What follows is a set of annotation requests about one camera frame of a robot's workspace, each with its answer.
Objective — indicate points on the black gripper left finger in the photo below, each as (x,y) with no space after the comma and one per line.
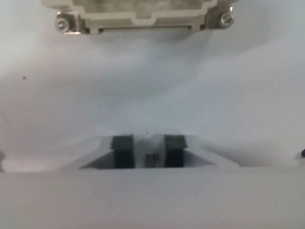
(122,152)

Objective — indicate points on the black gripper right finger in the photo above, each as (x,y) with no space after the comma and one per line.
(175,152)

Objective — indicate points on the small metal square peg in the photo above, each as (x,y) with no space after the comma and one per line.
(151,161)

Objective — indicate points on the white task board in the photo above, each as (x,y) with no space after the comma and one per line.
(152,83)

